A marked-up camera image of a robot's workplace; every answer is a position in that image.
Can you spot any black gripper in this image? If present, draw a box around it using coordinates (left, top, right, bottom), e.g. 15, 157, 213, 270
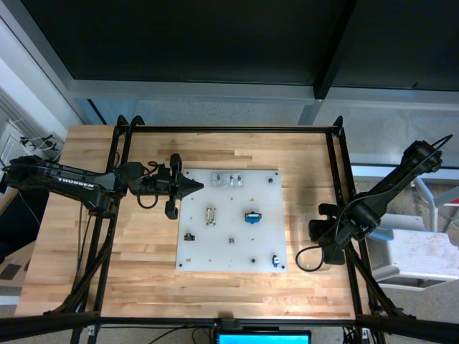
309, 203, 351, 267
154, 153, 205, 220

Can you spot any black braided cable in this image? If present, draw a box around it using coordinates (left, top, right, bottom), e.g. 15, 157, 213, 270
137, 191, 159, 210

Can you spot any white plastic step stool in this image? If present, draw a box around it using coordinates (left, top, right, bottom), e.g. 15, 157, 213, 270
369, 214, 459, 292

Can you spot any clear clamp block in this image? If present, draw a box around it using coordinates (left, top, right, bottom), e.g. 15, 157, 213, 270
210, 171, 245, 190

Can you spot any black pillar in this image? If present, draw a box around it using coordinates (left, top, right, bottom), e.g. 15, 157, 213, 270
313, 0, 359, 100

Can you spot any white board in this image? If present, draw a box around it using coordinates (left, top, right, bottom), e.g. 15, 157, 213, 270
174, 168, 290, 274

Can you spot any brown cardboard box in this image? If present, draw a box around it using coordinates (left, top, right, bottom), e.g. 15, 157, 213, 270
0, 239, 37, 287

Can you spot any dark glass panel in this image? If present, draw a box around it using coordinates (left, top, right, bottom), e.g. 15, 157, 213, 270
21, 0, 459, 90

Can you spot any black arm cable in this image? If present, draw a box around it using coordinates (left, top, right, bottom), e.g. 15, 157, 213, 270
295, 245, 326, 273

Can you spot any black metal frame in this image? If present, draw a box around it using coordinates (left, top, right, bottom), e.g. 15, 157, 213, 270
0, 114, 459, 344

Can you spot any blue screen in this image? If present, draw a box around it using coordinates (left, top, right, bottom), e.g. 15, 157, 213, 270
214, 329, 312, 344

